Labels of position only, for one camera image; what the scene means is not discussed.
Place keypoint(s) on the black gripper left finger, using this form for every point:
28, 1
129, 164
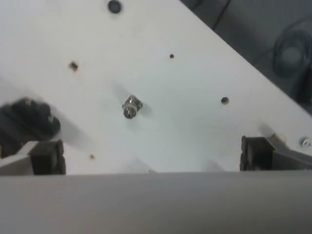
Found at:
46, 158

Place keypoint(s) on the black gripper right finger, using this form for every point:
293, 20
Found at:
258, 156

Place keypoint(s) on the metal BNC plug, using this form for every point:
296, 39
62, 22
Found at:
129, 113

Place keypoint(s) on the black D-SUB plug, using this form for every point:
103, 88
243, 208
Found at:
29, 122

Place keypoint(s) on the white task board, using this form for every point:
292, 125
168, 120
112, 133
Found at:
170, 85

